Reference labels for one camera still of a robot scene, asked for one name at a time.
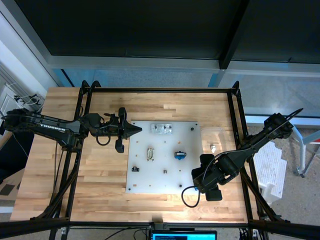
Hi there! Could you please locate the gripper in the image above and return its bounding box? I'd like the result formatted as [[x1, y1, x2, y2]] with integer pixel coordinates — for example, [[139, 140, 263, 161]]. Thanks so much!
[[101, 107, 143, 154], [191, 154, 226, 202]]

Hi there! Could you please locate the clear acrylic block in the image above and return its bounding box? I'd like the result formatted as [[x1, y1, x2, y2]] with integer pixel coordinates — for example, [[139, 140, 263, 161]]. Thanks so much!
[[149, 122, 174, 135]]

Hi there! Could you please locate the white task board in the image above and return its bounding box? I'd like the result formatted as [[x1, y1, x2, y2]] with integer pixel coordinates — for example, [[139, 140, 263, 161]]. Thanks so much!
[[124, 120, 205, 195]]

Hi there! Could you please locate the laptop screen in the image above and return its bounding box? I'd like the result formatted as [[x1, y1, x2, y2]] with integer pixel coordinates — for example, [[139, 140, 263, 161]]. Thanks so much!
[[149, 229, 218, 240]]

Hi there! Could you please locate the clear plastic tub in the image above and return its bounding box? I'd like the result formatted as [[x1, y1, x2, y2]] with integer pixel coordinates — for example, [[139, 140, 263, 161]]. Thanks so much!
[[200, 126, 227, 157]]

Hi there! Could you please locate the white foam packing tray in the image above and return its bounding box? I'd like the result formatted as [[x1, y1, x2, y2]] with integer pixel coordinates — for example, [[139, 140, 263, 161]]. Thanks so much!
[[252, 143, 288, 206]]

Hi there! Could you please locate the grey metal stand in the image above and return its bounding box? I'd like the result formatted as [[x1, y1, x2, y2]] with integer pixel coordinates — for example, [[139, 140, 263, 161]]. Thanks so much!
[[291, 123, 320, 179]]

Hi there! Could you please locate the cardboard box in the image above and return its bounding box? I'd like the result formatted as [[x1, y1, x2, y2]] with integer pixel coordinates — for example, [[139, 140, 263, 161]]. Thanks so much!
[[0, 167, 26, 201]]

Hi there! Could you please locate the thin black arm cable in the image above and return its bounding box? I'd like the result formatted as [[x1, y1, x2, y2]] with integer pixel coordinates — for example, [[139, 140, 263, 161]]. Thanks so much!
[[181, 185, 201, 208]]

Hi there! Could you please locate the black aluminium table frame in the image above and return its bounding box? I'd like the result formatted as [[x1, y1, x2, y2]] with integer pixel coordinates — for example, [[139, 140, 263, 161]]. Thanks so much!
[[0, 79, 320, 240]]

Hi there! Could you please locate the blue black socket mount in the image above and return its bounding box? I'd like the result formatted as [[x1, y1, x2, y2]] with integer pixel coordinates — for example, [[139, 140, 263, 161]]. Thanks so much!
[[173, 150, 187, 161]]

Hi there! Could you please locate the black table-level camera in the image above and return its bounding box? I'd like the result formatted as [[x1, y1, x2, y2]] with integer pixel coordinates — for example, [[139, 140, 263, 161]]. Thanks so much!
[[152, 216, 165, 230]]

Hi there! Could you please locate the black wall post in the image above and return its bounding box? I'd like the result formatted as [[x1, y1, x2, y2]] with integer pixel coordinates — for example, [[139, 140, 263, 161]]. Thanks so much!
[[219, 0, 251, 70]]

